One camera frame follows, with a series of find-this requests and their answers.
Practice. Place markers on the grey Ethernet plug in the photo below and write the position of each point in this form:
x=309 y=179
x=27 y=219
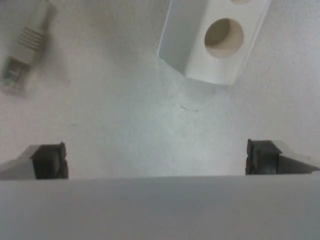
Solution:
x=23 y=50

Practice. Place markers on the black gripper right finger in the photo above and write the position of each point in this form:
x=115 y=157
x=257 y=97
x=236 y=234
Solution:
x=262 y=160

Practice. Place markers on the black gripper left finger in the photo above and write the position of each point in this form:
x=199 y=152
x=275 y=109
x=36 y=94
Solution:
x=47 y=162

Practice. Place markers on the long white holder with round holes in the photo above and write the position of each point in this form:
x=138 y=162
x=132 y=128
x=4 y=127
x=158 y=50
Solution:
x=200 y=45

